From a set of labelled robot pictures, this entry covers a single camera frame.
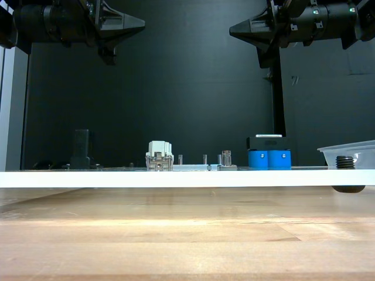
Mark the black clamp connector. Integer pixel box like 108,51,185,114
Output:
69,128,96,169

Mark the grey multi-pin connector housing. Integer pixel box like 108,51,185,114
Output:
145,140,174,172

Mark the small metal connector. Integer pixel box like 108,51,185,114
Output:
219,149,237,172

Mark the clear plastic tub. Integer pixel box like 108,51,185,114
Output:
317,139,375,170

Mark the black set screw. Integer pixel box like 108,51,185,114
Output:
335,155,355,170

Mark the aluminium bar with screws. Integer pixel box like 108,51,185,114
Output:
172,154,223,172

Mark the white task board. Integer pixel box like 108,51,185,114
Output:
0,166,375,189

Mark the black rubber board foot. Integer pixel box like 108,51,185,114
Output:
330,184,366,193

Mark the black vertical wall post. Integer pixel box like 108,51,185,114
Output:
263,48,288,138

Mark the grey aluminium partition post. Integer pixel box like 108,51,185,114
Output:
0,45,30,171

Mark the blue and black socket mount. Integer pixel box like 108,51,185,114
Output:
246,133,293,170

